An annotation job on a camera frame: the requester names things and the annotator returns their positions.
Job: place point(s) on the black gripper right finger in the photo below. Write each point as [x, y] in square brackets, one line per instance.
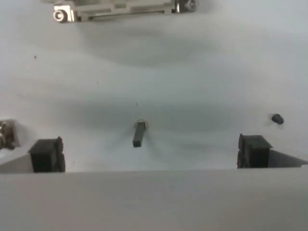
[256, 154]

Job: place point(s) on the small black screw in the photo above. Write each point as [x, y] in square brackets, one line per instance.
[278, 119]

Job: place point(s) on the white task board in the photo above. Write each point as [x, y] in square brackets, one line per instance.
[168, 72]

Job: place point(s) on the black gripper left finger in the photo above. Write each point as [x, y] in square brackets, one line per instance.
[47, 156]

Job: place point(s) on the metal BNC plug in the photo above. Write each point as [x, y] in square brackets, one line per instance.
[4, 134]

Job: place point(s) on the metal square peg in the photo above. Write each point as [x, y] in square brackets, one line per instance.
[139, 136]

